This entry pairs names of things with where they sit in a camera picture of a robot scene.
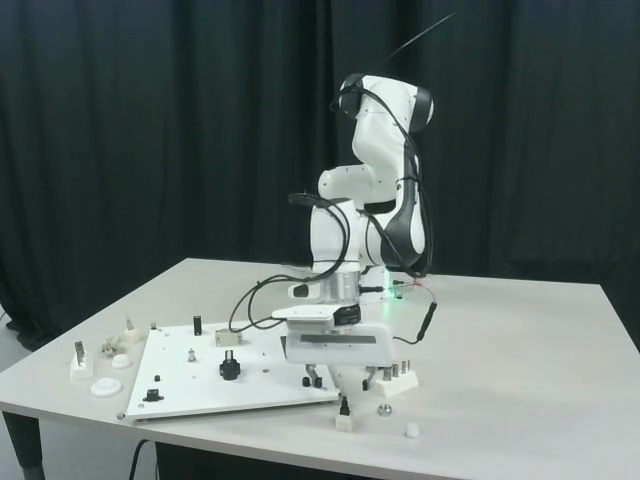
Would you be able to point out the flat metal square peg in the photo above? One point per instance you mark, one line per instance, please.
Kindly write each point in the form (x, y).
(80, 351)

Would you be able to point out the white large gear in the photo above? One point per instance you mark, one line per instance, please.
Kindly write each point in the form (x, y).
(106, 387)

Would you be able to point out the white medium gear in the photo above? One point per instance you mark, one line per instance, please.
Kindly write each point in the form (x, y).
(119, 361)

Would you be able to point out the small white camera box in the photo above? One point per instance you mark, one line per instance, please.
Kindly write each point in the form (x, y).
(306, 290)

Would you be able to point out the small white plug holder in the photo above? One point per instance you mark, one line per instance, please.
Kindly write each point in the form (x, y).
(344, 424)

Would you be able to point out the white three-peg holder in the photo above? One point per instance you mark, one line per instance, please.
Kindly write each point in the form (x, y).
(397, 386)

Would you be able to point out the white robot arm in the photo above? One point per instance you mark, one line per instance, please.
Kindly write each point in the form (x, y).
(380, 150)

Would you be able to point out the small white peg holder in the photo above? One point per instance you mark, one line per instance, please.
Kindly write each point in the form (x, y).
(132, 335)

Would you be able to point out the black table leg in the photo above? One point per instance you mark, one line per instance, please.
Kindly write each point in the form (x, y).
(20, 445)

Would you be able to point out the white task board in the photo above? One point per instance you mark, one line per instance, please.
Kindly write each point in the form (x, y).
(200, 385)

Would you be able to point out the white holder for flat peg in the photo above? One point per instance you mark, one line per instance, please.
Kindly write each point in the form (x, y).
(82, 371)

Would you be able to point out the flat white mounting plate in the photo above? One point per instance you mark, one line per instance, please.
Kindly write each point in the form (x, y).
(305, 313)

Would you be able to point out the thick metal round peg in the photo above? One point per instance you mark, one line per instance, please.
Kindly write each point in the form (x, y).
(387, 375)

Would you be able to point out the clear Ethernet plug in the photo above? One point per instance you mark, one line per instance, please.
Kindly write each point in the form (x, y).
(112, 347)

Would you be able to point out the black curtain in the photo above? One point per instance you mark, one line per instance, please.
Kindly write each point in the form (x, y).
(100, 100)

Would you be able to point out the black USB plug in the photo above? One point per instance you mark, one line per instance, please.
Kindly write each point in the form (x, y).
(344, 406)

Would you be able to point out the slim metal peg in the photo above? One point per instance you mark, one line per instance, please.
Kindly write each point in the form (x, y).
(130, 322)

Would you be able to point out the white small gear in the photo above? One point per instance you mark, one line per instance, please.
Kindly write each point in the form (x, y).
(411, 430)

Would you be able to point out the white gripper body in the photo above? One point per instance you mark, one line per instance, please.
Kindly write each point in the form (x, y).
(340, 352)

